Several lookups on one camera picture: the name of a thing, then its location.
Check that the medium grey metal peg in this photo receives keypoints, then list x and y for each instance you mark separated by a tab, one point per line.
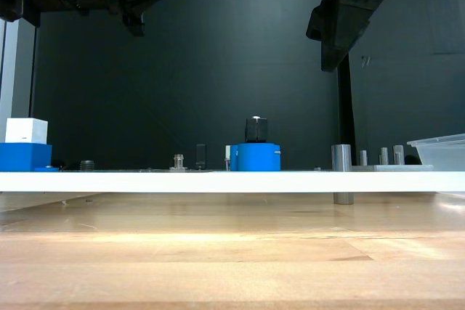
384	155

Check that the blue round holder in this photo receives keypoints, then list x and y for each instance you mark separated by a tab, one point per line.
258	157

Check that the small black connector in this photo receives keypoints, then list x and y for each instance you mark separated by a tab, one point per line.
201	154

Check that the small metal socket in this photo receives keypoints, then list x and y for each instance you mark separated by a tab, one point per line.
178	163

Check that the black vertical post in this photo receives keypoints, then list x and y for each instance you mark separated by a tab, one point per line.
347	114

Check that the steel 16mm cylinder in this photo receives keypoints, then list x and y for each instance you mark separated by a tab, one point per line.
341	157

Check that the blue square mount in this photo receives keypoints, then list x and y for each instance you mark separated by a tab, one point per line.
25	157

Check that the grey peg plate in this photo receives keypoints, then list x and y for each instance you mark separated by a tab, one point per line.
392	168

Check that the white cube plug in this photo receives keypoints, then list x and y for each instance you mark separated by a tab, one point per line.
25	130

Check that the black block with silver top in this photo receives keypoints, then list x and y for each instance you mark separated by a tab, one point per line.
256	130

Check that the clear plastic tub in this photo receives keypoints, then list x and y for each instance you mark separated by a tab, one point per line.
443	154

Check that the black threaded screw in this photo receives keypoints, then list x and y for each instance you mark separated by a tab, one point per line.
87	165

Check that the thin grey metal peg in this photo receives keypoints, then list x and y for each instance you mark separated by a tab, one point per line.
363	157

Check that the white taskboard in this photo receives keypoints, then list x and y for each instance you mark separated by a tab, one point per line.
218	181

